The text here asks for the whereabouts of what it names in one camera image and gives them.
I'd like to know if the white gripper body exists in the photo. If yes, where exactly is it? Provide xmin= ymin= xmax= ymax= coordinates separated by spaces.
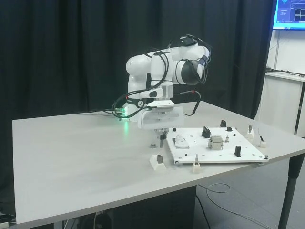
xmin=137 ymin=106 xmax=184 ymax=131

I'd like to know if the wide white peg holder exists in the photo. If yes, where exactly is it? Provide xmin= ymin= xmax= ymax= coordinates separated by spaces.
xmin=149 ymin=156 xmax=167 ymax=172

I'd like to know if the white task board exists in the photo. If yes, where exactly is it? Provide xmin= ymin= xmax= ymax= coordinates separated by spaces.
xmin=164 ymin=126 xmax=269 ymax=166

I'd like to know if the black curtain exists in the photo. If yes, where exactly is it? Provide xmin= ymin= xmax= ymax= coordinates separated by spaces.
xmin=0 ymin=0 xmax=279 ymax=215

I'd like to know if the white cabinet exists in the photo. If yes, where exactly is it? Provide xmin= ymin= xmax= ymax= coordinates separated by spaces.
xmin=256 ymin=70 xmax=305 ymax=138

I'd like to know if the dark table leg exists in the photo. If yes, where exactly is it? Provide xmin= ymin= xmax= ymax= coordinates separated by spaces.
xmin=277 ymin=154 xmax=304 ymax=229

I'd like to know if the blue screen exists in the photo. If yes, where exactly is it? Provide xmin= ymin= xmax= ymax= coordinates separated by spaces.
xmin=273 ymin=0 xmax=305 ymax=31

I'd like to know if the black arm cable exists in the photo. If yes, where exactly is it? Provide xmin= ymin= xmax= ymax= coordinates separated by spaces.
xmin=112 ymin=35 xmax=213 ymax=118

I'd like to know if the black power cable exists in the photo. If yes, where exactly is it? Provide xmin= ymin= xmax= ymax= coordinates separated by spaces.
xmin=78 ymin=108 xmax=125 ymax=118

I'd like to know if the grey floor cable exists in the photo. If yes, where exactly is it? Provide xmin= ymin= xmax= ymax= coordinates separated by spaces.
xmin=199 ymin=182 xmax=282 ymax=229

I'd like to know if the black cable on cabinet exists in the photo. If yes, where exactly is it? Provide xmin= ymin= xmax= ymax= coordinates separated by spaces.
xmin=265 ymin=67 xmax=305 ymax=78

